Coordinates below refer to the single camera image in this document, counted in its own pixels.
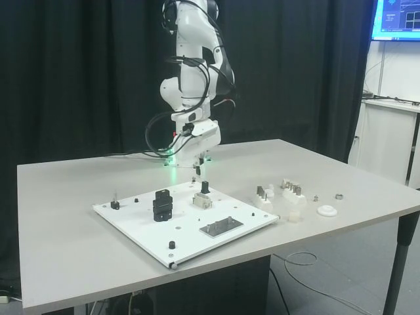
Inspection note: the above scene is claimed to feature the blue screen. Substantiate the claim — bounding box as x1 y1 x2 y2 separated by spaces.
370 0 420 42

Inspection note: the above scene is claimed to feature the grey floor cable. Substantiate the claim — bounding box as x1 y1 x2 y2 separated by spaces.
283 251 396 315

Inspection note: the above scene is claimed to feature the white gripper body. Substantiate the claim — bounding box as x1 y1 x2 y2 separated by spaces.
175 126 222 167

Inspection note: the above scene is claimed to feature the white cabinet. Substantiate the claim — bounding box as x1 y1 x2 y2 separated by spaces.
346 96 420 190

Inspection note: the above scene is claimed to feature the black curtain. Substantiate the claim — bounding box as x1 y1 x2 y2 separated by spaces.
0 0 383 298

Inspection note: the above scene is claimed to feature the white holder with round pegs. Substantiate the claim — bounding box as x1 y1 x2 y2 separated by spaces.
281 188 308 206

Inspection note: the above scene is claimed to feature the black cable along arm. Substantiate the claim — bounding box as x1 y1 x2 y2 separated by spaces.
161 0 238 99

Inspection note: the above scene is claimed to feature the white holder with square pegs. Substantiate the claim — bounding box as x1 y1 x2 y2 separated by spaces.
252 193 276 209

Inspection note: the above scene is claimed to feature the black looping wrist cable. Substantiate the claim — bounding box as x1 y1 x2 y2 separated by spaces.
145 110 184 156

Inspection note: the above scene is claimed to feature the dark table leg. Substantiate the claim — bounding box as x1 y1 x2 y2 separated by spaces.
383 208 417 315

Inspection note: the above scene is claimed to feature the black box under table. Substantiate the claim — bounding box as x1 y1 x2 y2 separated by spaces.
74 254 274 315

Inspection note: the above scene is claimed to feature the black floor cable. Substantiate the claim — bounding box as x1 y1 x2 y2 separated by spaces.
268 268 291 315

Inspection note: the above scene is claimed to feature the black cable on table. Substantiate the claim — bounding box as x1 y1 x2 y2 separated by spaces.
107 149 174 160

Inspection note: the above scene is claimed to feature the white task board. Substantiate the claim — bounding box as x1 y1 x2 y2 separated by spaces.
91 179 280 271

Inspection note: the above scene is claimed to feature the black D-SUB plug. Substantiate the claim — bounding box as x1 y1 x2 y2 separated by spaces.
151 188 174 222

